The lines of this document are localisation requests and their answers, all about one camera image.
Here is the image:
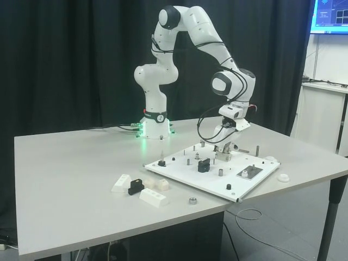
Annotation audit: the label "black table leg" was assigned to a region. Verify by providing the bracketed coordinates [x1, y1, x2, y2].
[318, 176, 341, 261]

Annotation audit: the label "long white holder with holes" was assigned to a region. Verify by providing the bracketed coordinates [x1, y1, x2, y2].
[139, 188, 170, 208]

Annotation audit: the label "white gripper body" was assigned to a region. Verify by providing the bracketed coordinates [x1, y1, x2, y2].
[213, 123, 240, 145]

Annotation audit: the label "black cables at arm foot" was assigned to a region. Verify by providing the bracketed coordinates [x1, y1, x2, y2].
[91, 123, 142, 132]

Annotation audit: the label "blue screen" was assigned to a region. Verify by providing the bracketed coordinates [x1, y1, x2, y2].
[309, 0, 348, 35]

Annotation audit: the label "white task board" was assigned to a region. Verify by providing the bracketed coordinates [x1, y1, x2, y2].
[143, 141, 281, 203]

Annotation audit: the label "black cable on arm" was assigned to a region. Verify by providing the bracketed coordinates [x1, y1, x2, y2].
[150, 35, 255, 109]

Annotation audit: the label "black hanging loop cable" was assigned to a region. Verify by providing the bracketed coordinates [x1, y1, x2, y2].
[196, 102, 232, 144]

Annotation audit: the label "black curtains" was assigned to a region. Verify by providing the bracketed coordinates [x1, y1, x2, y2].
[0, 0, 316, 154]

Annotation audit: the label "thin grey floor cable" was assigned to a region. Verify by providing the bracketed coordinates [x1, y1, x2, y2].
[225, 208, 335, 261]

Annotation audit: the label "black D-SUB plug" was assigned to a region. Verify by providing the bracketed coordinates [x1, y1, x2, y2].
[127, 178, 146, 196]

